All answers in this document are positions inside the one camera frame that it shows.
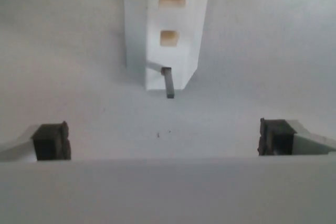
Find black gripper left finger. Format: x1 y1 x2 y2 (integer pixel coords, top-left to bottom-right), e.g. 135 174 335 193
0 121 72 162

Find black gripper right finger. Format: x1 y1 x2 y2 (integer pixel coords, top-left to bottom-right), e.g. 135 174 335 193
257 118 336 156

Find white square peg holder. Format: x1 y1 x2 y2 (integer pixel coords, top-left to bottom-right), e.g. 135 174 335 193
123 0 212 92

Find metal square peg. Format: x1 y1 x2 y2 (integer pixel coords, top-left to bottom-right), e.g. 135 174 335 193
161 67 176 100

